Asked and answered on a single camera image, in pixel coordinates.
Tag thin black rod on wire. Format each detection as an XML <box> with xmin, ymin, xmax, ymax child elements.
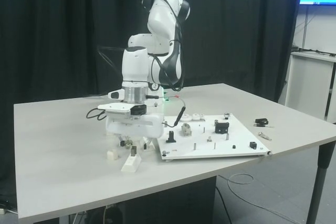
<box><xmin>164</xmin><ymin>94</ymin><xmax>187</xmax><ymax>128</ymax></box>

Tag black curtain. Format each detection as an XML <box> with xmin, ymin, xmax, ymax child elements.
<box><xmin>0</xmin><ymin>0</ymin><xmax>302</xmax><ymax>141</ymax></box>

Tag white cabinet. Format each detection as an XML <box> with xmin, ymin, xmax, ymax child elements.
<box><xmin>278</xmin><ymin>50</ymin><xmax>336</xmax><ymax>124</ymax></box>

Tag flat white plug holder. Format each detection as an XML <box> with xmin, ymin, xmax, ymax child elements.
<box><xmin>143</xmin><ymin>138</ymin><xmax>156</xmax><ymax>152</ymax></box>

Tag black floor cable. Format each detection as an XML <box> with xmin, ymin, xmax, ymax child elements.
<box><xmin>215</xmin><ymin>182</ymin><xmax>229</xmax><ymax>224</ymax></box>

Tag long white peg holder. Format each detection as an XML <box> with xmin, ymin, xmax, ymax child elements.
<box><xmin>121</xmin><ymin>154</ymin><xmax>142</xmax><ymax>174</ymax></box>

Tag black thin camera cable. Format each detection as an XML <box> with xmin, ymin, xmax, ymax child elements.
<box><xmin>86</xmin><ymin>107</ymin><xmax>107</xmax><ymax>121</ymax></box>

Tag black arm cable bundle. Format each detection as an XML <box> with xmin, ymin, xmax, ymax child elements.
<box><xmin>141</xmin><ymin>0</ymin><xmax>185</xmax><ymax>92</ymax></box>

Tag grey table leg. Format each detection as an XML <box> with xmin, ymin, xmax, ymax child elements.
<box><xmin>313</xmin><ymin>144</ymin><xmax>331</xmax><ymax>224</ymax></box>

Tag silver sensor ring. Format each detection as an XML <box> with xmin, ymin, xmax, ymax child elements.
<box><xmin>123</xmin><ymin>86</ymin><xmax>146</xmax><ymax>104</ymax></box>

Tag black cables on cabinet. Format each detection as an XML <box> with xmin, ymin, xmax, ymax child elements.
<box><xmin>290</xmin><ymin>46</ymin><xmax>336</xmax><ymax>57</ymax></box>

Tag grey floor cable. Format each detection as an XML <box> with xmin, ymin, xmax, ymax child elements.
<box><xmin>226</xmin><ymin>173</ymin><xmax>336</xmax><ymax>224</ymax></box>

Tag flat white mounting plate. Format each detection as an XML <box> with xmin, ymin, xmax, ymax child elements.
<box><xmin>97</xmin><ymin>104</ymin><xmax>133</xmax><ymax>116</ymax></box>

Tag black flange band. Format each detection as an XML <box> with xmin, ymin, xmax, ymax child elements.
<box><xmin>130</xmin><ymin>104</ymin><xmax>147</xmax><ymax>116</ymax></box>

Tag black under-table cabinet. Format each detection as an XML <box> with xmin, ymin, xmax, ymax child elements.
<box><xmin>68</xmin><ymin>174</ymin><xmax>218</xmax><ymax>224</ymax></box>

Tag black D-SUB plug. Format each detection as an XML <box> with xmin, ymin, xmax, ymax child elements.
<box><xmin>214</xmin><ymin>120</ymin><xmax>230</xmax><ymax>134</ymax></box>

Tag white task board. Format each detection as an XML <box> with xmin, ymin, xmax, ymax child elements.
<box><xmin>156</xmin><ymin>113</ymin><xmax>273</xmax><ymax>162</ymax></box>

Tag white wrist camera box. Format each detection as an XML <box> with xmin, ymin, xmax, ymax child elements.
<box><xmin>108</xmin><ymin>89</ymin><xmax>124</xmax><ymax>101</ymax></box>

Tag black looped wrist cable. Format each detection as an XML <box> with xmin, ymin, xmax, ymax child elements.
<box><xmin>97</xmin><ymin>45</ymin><xmax>127</xmax><ymax>61</ymax></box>

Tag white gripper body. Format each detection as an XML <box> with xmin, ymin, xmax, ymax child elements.
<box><xmin>105</xmin><ymin>113</ymin><xmax>165</xmax><ymax>138</ymax></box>

